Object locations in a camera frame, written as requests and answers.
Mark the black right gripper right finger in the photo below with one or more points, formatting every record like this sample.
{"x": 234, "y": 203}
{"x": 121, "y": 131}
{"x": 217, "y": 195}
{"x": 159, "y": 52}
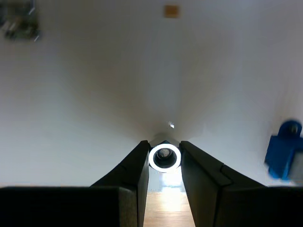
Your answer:
{"x": 225, "y": 203}

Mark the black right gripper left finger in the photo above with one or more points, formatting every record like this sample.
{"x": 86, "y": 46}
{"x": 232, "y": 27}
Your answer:
{"x": 106, "y": 203}

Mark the silver hex nut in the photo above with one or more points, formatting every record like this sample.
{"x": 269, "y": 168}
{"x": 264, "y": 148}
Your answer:
{"x": 151, "y": 158}

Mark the black threaded stud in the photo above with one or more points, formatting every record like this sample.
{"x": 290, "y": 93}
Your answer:
{"x": 165, "y": 154}

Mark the small blue connector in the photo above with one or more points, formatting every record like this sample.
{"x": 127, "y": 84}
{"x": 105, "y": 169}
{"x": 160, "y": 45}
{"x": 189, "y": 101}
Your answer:
{"x": 281, "y": 151}

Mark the white plastic board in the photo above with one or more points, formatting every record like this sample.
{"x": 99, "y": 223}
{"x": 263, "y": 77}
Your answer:
{"x": 94, "y": 94}

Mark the small metal connector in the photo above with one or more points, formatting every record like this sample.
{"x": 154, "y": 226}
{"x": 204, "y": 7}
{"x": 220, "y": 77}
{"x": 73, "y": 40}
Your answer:
{"x": 21, "y": 23}

